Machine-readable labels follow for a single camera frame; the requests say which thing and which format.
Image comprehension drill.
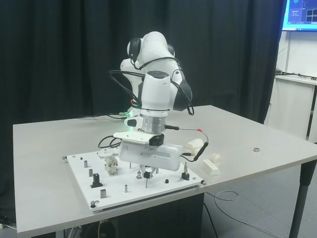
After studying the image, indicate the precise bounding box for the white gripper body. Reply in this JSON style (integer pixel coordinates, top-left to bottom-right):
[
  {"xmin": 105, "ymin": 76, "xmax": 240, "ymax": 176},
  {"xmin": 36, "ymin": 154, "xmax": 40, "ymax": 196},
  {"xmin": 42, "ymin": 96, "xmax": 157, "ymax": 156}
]
[{"xmin": 118, "ymin": 144, "xmax": 183, "ymax": 172}]

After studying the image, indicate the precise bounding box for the white holder with round holes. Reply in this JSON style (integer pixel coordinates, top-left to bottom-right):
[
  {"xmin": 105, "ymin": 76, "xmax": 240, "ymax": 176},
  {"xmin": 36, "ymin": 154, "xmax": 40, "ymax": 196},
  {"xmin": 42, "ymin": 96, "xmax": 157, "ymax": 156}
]
[{"xmin": 202, "ymin": 159, "xmax": 221, "ymax": 177}]

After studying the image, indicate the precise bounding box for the white task board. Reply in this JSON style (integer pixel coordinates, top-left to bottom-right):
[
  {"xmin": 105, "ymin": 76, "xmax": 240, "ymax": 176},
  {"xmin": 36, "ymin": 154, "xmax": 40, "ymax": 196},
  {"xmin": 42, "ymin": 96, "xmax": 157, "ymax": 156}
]
[{"xmin": 61, "ymin": 153, "xmax": 207, "ymax": 214}]

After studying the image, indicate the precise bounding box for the flat white plate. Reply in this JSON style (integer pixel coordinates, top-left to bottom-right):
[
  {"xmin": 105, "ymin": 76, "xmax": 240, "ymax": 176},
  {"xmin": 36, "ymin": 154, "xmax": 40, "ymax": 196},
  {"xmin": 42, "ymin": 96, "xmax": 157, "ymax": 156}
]
[{"xmin": 112, "ymin": 130, "xmax": 155, "ymax": 144}]

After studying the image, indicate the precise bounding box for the white holder with square holes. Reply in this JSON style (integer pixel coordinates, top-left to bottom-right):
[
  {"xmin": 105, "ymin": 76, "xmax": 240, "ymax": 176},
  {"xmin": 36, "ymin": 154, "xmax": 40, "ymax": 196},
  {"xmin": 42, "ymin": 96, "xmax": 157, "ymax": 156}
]
[{"xmin": 185, "ymin": 138, "xmax": 206, "ymax": 151}]

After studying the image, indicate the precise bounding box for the white large gear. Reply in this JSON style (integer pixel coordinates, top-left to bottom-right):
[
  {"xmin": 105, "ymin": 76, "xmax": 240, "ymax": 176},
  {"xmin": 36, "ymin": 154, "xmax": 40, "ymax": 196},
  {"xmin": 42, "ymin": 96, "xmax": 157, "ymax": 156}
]
[{"xmin": 97, "ymin": 149, "xmax": 112, "ymax": 160}]

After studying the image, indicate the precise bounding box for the black box under table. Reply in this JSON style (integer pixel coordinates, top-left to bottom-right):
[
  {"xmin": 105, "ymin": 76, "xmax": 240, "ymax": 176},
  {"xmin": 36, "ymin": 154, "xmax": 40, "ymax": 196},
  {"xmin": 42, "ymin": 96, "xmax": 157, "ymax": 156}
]
[{"xmin": 58, "ymin": 190, "xmax": 206, "ymax": 238}]

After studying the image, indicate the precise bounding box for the black curtain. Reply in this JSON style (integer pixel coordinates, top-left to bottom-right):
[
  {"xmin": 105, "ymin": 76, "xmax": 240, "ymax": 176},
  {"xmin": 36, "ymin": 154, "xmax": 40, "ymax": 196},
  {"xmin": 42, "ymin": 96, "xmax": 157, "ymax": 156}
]
[{"xmin": 0, "ymin": 0, "xmax": 286, "ymax": 126}]

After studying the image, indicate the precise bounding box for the white cabinet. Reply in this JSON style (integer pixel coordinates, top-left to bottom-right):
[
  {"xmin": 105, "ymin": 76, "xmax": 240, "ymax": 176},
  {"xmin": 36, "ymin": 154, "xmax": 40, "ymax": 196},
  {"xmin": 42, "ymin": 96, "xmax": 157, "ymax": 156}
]
[{"xmin": 263, "ymin": 71, "xmax": 317, "ymax": 145}]

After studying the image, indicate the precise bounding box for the black table leg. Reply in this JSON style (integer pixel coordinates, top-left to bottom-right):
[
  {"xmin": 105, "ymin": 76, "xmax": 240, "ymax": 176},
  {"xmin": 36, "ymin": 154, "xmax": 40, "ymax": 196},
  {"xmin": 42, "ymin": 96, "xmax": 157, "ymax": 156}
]
[{"xmin": 289, "ymin": 158, "xmax": 313, "ymax": 238}]

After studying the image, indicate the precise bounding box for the blue screen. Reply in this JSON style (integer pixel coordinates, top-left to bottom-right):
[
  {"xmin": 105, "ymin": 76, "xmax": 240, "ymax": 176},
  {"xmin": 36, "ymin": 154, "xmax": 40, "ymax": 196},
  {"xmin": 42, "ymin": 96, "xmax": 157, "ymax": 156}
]
[{"xmin": 281, "ymin": 0, "xmax": 317, "ymax": 32}]

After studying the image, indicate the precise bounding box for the silver flange ring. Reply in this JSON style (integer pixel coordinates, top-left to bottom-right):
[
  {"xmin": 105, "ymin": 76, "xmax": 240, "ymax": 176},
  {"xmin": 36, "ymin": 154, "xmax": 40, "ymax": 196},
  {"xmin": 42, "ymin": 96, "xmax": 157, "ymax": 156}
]
[{"xmin": 139, "ymin": 115, "xmax": 166, "ymax": 136}]

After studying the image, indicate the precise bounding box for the black rod on wire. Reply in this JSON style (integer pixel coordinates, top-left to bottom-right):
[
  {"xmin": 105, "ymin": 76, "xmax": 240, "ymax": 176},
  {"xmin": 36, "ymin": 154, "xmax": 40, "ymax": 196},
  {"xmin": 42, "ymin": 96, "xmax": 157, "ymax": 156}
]
[{"xmin": 164, "ymin": 124, "xmax": 210, "ymax": 163}]

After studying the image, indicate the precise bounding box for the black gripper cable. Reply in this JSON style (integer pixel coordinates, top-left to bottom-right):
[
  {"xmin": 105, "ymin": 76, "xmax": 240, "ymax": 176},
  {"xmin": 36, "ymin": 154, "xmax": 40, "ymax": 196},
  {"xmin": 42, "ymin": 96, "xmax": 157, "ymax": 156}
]
[{"xmin": 98, "ymin": 135, "xmax": 122, "ymax": 150}]

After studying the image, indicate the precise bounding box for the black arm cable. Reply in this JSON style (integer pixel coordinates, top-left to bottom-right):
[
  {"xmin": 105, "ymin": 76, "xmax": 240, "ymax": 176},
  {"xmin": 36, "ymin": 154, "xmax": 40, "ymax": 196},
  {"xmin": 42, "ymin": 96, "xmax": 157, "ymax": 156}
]
[
  {"xmin": 108, "ymin": 56, "xmax": 151, "ymax": 106},
  {"xmin": 162, "ymin": 56, "xmax": 195, "ymax": 117}
]

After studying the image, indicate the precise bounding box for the thin grey floor cable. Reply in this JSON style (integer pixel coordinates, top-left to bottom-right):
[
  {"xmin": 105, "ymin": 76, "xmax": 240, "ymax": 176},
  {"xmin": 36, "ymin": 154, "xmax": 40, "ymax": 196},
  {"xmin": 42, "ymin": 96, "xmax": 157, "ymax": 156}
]
[{"xmin": 205, "ymin": 190, "xmax": 293, "ymax": 238}]

